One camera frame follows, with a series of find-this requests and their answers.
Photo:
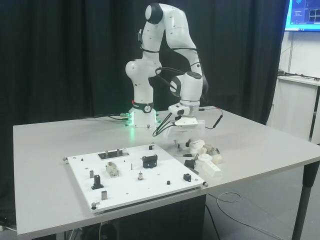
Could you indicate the black plug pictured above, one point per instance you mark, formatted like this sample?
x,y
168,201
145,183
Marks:
x,y
190,164

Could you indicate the black curtain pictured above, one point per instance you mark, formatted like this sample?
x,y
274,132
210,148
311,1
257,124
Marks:
x,y
62,62

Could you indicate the white small cube holder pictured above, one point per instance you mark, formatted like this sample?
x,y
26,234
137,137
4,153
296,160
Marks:
x,y
217,159

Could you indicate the white long peg holder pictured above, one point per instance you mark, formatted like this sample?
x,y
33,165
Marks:
x,y
211,169

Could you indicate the beige plug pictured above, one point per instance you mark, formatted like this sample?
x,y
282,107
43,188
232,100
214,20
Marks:
x,y
207,149

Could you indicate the grey table leg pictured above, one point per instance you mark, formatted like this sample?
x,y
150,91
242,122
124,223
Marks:
x,y
303,200

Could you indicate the white task board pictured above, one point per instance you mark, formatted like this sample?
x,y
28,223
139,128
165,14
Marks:
x,y
130,180

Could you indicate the white cabinet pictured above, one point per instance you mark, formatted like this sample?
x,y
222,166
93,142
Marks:
x,y
295,107

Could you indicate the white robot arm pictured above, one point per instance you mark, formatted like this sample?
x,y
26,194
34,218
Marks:
x,y
180,45

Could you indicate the blue screen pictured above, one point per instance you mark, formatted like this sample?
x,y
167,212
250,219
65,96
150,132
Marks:
x,y
303,15

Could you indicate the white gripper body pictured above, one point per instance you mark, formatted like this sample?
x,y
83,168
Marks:
x,y
186,130

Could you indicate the white block holder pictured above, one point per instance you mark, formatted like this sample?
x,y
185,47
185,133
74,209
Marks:
x,y
195,145

